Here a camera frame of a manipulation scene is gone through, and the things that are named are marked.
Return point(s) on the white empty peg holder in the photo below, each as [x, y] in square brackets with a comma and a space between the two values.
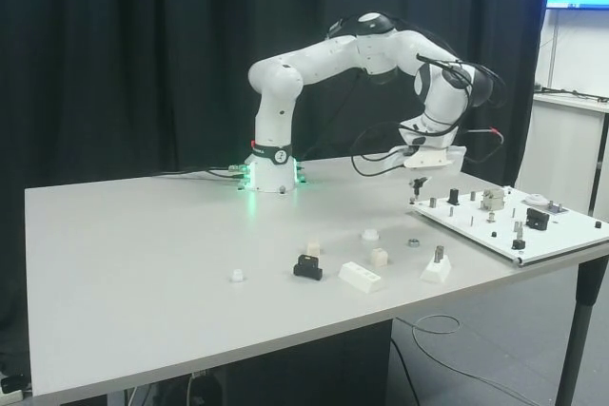
[361, 277]

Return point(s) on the white holder with pegs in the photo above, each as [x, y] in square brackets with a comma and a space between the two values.
[436, 273]

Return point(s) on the metal BNC plug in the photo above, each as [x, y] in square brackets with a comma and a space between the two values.
[490, 219]

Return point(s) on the white small gear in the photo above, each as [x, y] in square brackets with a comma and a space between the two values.
[236, 276]

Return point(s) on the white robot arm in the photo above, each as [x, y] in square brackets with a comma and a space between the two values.
[276, 111]

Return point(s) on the metal peg on black base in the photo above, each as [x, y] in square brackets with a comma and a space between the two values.
[517, 237]

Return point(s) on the white cabinet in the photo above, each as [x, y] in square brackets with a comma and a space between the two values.
[568, 149]

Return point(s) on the metal bolt nut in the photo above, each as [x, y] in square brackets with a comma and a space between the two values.
[413, 243]

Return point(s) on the white task board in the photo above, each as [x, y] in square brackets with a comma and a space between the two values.
[476, 230]

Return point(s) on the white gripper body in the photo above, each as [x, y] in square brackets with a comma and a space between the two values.
[456, 155]

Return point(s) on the white medium gear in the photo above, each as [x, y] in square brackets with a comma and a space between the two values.
[369, 235]

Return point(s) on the black curtain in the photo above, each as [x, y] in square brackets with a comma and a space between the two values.
[143, 44]

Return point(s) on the metal round peg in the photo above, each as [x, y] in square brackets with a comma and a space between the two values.
[439, 254]

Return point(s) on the cream cube plug holder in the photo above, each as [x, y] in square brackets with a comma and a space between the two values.
[379, 257]
[314, 248]

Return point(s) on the black box under table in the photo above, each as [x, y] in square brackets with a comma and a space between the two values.
[309, 368]

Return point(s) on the black D-SUB plug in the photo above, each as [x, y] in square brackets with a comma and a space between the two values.
[308, 268]

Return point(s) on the white large gear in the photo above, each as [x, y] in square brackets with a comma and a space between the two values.
[536, 199]

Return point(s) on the black table leg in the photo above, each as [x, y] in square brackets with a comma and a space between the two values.
[578, 330]

